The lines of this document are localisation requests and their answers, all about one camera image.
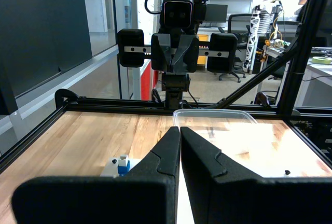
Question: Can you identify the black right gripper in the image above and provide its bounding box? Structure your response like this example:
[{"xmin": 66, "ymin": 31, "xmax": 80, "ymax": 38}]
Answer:
[{"xmin": 117, "ymin": 26, "xmax": 238, "ymax": 74}]

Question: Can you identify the white side table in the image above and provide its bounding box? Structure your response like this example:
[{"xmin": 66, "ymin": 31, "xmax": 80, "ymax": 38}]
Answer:
[{"xmin": 294, "ymin": 58, "xmax": 332, "ymax": 108}]

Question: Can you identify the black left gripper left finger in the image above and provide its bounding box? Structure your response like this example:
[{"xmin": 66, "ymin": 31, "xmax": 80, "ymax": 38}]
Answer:
[{"xmin": 10, "ymin": 127, "xmax": 182, "ymax": 224}]

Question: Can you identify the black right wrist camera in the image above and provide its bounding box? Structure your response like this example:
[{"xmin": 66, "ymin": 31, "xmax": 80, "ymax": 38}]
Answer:
[{"xmin": 161, "ymin": 0, "xmax": 195, "ymax": 29}]

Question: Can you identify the white lattice structure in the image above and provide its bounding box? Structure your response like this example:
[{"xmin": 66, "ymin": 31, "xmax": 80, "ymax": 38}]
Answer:
[{"xmin": 243, "ymin": 5, "xmax": 273, "ymax": 73}]

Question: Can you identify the clear plastic tub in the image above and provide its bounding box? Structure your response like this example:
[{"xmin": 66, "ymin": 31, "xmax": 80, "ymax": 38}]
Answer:
[{"xmin": 172, "ymin": 108, "xmax": 259, "ymax": 136}]

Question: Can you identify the green tape roll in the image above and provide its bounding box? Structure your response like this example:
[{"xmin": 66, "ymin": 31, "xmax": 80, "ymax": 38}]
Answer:
[{"xmin": 312, "ymin": 55, "xmax": 332, "ymax": 66}]

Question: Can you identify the black arm base cable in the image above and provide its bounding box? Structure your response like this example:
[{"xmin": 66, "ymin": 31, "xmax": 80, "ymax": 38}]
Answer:
[{"xmin": 187, "ymin": 89, "xmax": 202, "ymax": 105}]

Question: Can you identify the red panel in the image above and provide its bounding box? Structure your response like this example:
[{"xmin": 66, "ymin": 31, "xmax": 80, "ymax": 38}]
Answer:
[{"xmin": 140, "ymin": 60, "xmax": 159, "ymax": 101}]

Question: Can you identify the black table frame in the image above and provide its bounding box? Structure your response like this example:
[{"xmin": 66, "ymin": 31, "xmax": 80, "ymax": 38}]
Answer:
[{"xmin": 0, "ymin": 0, "xmax": 332, "ymax": 174}]

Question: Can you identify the black monitor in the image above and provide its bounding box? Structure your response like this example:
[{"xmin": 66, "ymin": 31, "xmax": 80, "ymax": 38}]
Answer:
[{"xmin": 206, "ymin": 4, "xmax": 229, "ymax": 25}]

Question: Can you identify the grey window ledge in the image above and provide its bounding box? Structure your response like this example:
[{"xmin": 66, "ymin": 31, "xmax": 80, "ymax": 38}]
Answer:
[{"xmin": 0, "ymin": 44, "xmax": 120, "ymax": 136}]

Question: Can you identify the blue socket with white plug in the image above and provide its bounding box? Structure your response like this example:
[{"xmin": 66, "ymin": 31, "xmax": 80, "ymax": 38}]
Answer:
[{"xmin": 117, "ymin": 153, "xmax": 131, "ymax": 178}]

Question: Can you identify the white board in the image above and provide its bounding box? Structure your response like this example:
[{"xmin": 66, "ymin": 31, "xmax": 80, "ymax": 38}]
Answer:
[{"xmin": 100, "ymin": 153, "xmax": 325, "ymax": 224}]

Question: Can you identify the grey glass partition frame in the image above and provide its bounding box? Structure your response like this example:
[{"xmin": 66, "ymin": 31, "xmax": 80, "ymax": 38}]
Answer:
[{"xmin": 113, "ymin": 0, "xmax": 142, "ymax": 100}]

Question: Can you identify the yellow cabinet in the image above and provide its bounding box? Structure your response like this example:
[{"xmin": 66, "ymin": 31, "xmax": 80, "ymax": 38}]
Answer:
[{"xmin": 197, "ymin": 34, "xmax": 210, "ymax": 65}]

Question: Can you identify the black office chair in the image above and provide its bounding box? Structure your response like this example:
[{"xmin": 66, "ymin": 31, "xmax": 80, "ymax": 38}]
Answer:
[{"xmin": 217, "ymin": 13, "xmax": 254, "ymax": 83}]

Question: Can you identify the yellow cable bundle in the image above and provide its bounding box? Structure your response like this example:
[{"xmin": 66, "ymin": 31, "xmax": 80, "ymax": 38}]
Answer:
[{"xmin": 267, "ymin": 0, "xmax": 286, "ymax": 50}]

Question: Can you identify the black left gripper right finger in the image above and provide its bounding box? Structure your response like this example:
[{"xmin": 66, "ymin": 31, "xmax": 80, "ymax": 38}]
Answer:
[{"xmin": 181, "ymin": 127, "xmax": 332, "ymax": 224}]

